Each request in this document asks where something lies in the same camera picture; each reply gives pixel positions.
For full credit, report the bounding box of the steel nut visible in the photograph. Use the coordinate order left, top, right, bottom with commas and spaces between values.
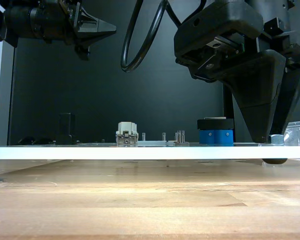
269, 134, 285, 146

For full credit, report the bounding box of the clear plastic container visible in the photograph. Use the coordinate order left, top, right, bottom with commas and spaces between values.
283, 119, 300, 146

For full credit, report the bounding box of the blue socket block black cap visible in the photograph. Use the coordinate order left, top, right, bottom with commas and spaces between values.
196, 116, 235, 147

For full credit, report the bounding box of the beige many-pin connector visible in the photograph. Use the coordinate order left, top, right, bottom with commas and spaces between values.
115, 121, 140, 148

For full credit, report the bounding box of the low black fitting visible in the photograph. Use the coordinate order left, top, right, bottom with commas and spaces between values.
17, 136, 36, 146

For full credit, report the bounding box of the white task board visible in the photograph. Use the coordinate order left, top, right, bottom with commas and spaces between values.
0, 146, 300, 161

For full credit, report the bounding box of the black cable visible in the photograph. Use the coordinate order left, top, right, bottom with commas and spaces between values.
120, 0, 209, 74

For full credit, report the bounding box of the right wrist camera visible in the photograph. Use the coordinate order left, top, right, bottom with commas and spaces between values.
192, 51, 232, 83

